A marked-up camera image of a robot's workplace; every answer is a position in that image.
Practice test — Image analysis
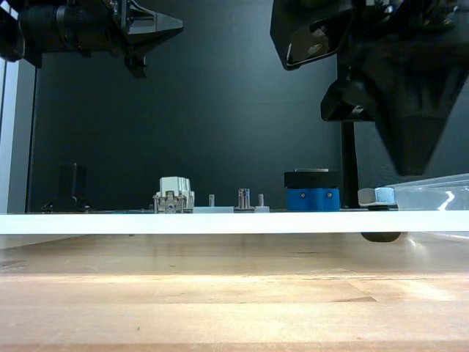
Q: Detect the silver M12 hex nut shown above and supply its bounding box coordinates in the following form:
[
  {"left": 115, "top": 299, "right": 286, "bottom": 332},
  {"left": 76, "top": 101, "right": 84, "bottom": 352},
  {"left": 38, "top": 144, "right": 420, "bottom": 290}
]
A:
[{"left": 357, "top": 186, "right": 399, "bottom": 209}]

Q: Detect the black M12 threaded bolt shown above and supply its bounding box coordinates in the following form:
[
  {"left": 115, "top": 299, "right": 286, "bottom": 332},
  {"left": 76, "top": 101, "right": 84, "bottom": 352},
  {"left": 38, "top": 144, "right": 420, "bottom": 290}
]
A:
[{"left": 360, "top": 205, "right": 401, "bottom": 243}]

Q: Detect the grey connector housing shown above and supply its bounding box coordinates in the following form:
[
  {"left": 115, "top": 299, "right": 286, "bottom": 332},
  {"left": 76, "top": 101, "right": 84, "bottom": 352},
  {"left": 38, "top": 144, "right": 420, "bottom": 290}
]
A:
[{"left": 152, "top": 176, "right": 195, "bottom": 213}]

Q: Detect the silver metal connector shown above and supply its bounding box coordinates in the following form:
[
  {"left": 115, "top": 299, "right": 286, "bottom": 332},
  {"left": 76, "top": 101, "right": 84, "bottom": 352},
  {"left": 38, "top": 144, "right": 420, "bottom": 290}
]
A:
[{"left": 233, "top": 187, "right": 256, "bottom": 213}]

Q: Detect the black upright clamp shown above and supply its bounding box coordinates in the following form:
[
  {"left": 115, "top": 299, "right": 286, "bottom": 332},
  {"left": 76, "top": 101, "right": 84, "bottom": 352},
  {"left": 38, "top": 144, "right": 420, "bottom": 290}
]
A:
[{"left": 40, "top": 162, "right": 95, "bottom": 213}]

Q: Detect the blue clamp mount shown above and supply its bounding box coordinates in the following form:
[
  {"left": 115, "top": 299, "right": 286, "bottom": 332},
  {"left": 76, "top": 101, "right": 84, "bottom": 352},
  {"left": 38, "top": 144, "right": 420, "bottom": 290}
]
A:
[{"left": 286, "top": 188, "right": 341, "bottom": 212}]

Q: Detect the white board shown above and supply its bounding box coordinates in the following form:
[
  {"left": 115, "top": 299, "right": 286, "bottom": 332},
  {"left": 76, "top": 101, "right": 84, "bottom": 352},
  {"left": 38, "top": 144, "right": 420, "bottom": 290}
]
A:
[{"left": 0, "top": 209, "right": 469, "bottom": 235}]

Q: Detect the clear plastic tub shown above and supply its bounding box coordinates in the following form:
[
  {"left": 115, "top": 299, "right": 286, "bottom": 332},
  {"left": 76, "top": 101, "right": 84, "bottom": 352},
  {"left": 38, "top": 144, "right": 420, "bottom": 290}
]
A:
[{"left": 394, "top": 173, "right": 469, "bottom": 214}]

